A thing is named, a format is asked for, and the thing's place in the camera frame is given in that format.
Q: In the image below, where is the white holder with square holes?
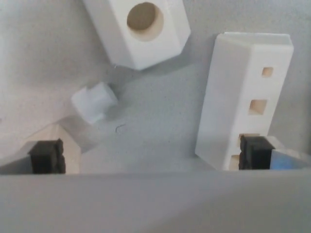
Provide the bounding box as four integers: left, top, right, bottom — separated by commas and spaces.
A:
195, 32, 295, 171

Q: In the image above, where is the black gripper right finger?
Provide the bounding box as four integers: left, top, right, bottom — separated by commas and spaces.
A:
239, 134, 311, 171

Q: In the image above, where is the white hexagonal holder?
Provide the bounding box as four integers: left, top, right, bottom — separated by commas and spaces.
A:
82, 0, 191, 71

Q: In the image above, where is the white small gear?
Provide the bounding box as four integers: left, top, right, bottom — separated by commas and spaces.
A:
70, 82, 119, 125

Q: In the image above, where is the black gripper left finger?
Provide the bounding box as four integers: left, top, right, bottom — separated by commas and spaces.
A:
0, 138, 67, 175

